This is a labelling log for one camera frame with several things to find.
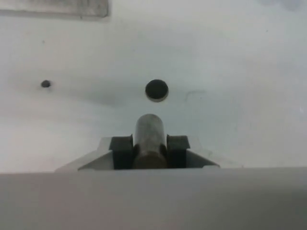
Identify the white task board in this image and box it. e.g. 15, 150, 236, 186
0, 0, 307, 174

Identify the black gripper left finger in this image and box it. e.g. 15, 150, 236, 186
54, 134, 134, 172

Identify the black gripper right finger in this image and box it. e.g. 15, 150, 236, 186
165, 134, 221, 170

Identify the metal round peg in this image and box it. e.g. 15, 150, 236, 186
131, 113, 168, 170

